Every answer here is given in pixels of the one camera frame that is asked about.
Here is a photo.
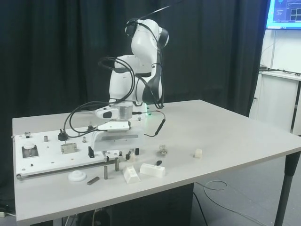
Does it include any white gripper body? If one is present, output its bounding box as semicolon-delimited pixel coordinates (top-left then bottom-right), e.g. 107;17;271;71
90;128;145;153

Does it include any white long peg holder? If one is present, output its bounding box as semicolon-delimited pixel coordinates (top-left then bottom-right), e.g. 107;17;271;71
139;162;166;178

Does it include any white large gear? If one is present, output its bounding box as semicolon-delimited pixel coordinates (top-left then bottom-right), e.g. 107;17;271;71
68;171;86;183

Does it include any black box under table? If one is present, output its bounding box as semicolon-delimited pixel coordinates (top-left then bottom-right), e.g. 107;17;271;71
62;183;195;226

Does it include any white task board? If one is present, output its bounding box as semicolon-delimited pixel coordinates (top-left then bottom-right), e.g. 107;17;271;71
12;128;123;181

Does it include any black curtain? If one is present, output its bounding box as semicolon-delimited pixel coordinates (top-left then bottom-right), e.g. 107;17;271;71
0;0;268;212

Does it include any white cabinet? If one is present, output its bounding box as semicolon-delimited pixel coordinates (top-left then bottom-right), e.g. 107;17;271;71
248;69;301;137

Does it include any dark table leg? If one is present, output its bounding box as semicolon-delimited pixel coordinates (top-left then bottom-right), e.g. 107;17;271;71
273;150;301;226

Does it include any blue screen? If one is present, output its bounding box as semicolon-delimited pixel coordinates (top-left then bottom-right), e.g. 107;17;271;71
265;0;301;30

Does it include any thin black rod on wire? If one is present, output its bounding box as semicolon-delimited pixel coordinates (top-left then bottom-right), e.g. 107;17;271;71
143;109;167;137

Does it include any black gripper cable bundle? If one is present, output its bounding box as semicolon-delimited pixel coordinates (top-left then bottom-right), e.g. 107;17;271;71
65;100;113;140

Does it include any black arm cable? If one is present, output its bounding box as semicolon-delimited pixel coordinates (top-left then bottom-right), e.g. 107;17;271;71
98;5;169;110

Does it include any grey floor cable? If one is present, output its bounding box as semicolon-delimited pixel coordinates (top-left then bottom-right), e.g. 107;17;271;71
203;180;277;222

